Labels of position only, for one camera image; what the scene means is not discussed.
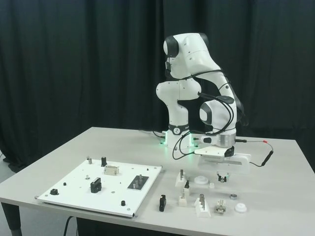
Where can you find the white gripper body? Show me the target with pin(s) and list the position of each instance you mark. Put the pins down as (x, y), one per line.
(236, 163)

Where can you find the metal BNC plug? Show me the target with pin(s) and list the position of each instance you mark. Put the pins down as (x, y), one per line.
(223, 180)

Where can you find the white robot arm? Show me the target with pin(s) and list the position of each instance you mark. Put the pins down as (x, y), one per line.
(187, 56)

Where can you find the white small gear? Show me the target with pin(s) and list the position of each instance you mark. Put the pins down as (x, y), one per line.
(211, 186)

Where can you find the black wrist band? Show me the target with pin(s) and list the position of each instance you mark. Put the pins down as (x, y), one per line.
(229, 152)

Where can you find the white large gear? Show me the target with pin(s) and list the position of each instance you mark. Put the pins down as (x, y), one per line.
(200, 180)

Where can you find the flat white mounting plate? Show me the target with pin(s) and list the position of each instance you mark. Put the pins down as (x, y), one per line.
(209, 152)

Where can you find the metal rectangular plug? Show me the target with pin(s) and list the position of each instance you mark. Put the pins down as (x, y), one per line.
(219, 206)

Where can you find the white medium gear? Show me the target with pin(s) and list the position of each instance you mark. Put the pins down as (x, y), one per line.
(240, 208)

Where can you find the small white holder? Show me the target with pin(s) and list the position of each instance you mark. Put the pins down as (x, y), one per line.
(187, 192)
(182, 202)

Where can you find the white multi-peg holder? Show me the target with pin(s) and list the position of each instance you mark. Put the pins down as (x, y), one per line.
(202, 209)
(179, 181)

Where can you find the thin metal peg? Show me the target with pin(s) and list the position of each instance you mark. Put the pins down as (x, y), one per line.
(182, 194)

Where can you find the black D-SUB plug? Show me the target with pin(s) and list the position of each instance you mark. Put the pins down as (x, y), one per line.
(162, 202)

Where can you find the black control cabinet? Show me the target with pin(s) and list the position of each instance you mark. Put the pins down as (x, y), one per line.
(86, 231)

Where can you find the white task board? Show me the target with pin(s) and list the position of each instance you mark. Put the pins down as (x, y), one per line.
(73, 186)

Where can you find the black curtain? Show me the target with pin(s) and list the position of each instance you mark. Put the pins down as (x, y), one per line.
(73, 61)

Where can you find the black table leg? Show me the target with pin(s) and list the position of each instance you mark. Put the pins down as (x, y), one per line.
(11, 218)

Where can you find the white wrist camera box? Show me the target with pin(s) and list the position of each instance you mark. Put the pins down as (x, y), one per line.
(208, 140)

